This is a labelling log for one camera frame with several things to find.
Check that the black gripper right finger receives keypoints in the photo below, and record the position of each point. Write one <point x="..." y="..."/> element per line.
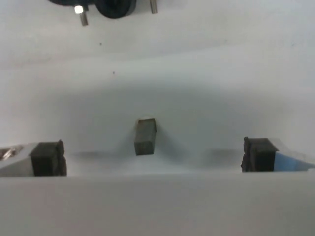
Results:
<point x="261" y="157"/>

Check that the white task board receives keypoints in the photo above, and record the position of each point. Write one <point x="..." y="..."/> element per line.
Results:
<point x="197" y="73"/>

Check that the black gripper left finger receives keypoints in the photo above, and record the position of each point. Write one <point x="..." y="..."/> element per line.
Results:
<point x="46" y="159"/>

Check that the metal square peg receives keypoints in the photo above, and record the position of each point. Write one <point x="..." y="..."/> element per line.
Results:
<point x="145" y="140"/>

